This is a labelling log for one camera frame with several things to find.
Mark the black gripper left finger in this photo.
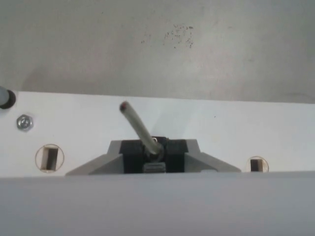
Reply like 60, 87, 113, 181
65, 139, 145, 176

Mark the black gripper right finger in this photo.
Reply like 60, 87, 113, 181
165, 139, 242, 174

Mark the black USB plug grey cable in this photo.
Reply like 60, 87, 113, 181
119, 101, 166, 174

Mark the white task board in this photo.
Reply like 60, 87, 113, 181
0, 86, 315, 178

